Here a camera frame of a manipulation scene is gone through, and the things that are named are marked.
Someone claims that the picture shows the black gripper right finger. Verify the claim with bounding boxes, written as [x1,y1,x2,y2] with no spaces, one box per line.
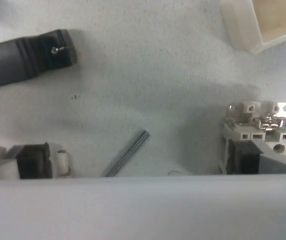
[228,138,286,176]

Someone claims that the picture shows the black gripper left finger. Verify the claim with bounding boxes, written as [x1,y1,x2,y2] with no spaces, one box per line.
[0,142,53,180]

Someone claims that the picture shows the white metal connector part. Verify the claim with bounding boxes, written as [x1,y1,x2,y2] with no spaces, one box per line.
[220,99,286,142]

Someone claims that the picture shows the thin metal pin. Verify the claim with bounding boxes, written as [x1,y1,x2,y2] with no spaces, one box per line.
[101,127,151,178]

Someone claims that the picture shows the black D-SUB plug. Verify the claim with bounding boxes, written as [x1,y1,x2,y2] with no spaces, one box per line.
[0,29,79,92]

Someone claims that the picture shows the white cube holder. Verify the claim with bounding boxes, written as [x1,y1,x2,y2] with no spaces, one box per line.
[220,0,286,55]

